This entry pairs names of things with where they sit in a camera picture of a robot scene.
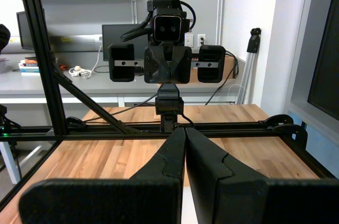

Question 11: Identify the small black monitor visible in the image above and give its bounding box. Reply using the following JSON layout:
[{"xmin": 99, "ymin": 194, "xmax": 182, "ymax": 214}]
[{"xmin": 15, "ymin": 11, "xmax": 37, "ymax": 51}]

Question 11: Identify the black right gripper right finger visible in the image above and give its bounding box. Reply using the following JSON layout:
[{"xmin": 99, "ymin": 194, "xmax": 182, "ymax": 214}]
[{"xmin": 186, "ymin": 128, "xmax": 339, "ymax": 224}]

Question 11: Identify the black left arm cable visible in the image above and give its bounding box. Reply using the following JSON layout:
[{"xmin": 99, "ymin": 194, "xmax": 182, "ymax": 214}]
[{"xmin": 180, "ymin": 0, "xmax": 197, "ymax": 31}]

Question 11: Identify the aluminium stand black bracket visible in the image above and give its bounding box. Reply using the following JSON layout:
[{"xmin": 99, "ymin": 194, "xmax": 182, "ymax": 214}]
[{"xmin": 236, "ymin": 27, "xmax": 263, "ymax": 105}]

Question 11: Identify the white board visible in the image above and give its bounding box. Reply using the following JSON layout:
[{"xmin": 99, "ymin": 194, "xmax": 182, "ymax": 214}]
[{"xmin": 181, "ymin": 185, "xmax": 199, "ymax": 224}]

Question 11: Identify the white table leg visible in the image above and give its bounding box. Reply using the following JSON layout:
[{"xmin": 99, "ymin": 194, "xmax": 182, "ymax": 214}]
[{"xmin": 0, "ymin": 141, "xmax": 23, "ymax": 185}]

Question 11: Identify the black left camera cable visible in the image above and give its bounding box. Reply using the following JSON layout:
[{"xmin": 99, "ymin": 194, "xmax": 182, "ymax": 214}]
[{"xmin": 120, "ymin": 14, "xmax": 156, "ymax": 43}]

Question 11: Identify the black chair back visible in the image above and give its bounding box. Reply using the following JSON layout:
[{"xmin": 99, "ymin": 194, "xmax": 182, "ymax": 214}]
[{"xmin": 0, "ymin": 23, "xmax": 12, "ymax": 54}]

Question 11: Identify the book stack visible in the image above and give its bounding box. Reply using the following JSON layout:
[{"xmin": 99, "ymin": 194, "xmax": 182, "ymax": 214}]
[{"xmin": 17, "ymin": 59, "xmax": 41, "ymax": 77}]

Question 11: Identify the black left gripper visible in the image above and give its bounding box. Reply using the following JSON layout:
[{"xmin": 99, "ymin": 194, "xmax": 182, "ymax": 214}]
[{"xmin": 109, "ymin": 40, "xmax": 226, "ymax": 84}]

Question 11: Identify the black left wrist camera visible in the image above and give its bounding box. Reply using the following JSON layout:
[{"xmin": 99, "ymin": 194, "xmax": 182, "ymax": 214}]
[{"xmin": 152, "ymin": 8, "xmax": 186, "ymax": 42}]

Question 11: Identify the black aluminium frame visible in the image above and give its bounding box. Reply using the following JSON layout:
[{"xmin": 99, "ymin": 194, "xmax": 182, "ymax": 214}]
[{"xmin": 0, "ymin": 0, "xmax": 339, "ymax": 209}]

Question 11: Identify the white cable bundle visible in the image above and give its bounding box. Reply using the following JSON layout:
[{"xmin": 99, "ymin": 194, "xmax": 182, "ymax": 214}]
[{"xmin": 68, "ymin": 65, "xmax": 94, "ymax": 79}]

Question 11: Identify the black device green light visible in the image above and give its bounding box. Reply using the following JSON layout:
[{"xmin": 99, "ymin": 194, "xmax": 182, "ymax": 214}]
[{"xmin": 0, "ymin": 103, "xmax": 21, "ymax": 142}]

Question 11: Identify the large black monitor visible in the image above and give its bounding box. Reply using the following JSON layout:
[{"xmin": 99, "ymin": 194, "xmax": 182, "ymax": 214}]
[{"xmin": 102, "ymin": 24, "xmax": 155, "ymax": 62}]

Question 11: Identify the grey desk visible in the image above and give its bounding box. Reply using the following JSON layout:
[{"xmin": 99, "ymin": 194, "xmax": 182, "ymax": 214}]
[{"xmin": 0, "ymin": 49, "xmax": 248, "ymax": 105}]

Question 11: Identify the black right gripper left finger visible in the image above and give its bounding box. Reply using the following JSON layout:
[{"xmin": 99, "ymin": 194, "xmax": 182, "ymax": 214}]
[{"xmin": 18, "ymin": 128, "xmax": 185, "ymax": 224}]

